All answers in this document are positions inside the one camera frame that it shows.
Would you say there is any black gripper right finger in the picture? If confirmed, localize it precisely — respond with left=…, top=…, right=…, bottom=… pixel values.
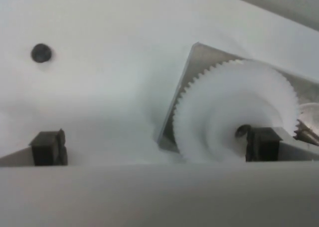
left=245, top=126, right=319, bottom=163

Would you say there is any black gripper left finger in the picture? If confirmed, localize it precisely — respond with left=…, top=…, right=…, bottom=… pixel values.
left=0, top=128, right=68, bottom=167

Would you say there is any white large gear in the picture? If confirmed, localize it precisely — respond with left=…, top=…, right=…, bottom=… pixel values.
left=172, top=59, right=300, bottom=164

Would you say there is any white task board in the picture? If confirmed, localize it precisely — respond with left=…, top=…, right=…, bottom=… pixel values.
left=0, top=0, right=319, bottom=168

